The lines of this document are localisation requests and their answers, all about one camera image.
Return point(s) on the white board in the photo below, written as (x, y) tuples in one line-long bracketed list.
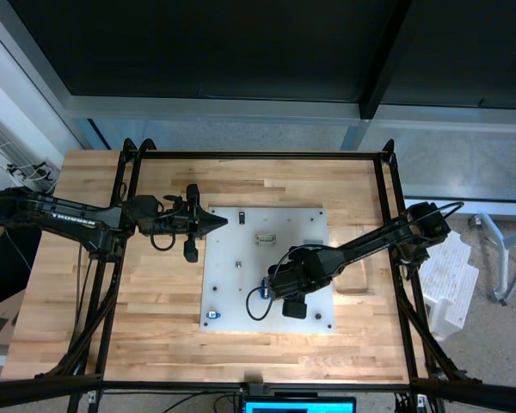
[(241, 320)]

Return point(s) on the blue square holder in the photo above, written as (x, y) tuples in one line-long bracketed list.
[(207, 317)]

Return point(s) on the cardboard box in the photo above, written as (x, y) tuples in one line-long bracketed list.
[(0, 307)]

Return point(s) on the small black socket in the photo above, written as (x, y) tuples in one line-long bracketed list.
[(241, 217)]

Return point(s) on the blue round holder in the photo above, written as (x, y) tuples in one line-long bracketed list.
[(264, 289)]

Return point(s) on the white foam block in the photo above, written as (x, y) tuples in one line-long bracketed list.
[(449, 279)]

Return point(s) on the black case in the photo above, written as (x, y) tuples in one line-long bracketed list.
[(4, 266)]

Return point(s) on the black upright beam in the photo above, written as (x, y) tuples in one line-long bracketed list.
[(387, 56)]

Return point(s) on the grey metal window frame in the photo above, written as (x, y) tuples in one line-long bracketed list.
[(198, 107)]

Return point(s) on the grey metal rolling stand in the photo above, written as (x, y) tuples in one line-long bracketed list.
[(499, 258)]

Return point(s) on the clear plastic tub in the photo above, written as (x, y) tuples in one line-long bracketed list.
[(354, 275)]

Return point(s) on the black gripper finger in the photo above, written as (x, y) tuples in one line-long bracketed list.
[(207, 227), (208, 217)]

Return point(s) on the black table camera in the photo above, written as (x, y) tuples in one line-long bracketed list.
[(254, 387)]

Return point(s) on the laptop screen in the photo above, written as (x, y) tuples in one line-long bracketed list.
[(296, 406)]

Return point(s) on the beige connector housing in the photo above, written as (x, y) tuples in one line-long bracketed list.
[(265, 239)]

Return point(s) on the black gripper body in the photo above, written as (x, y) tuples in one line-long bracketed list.
[(192, 249), (294, 310)]

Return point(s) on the black aluminium frame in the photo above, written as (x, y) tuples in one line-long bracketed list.
[(258, 154)]

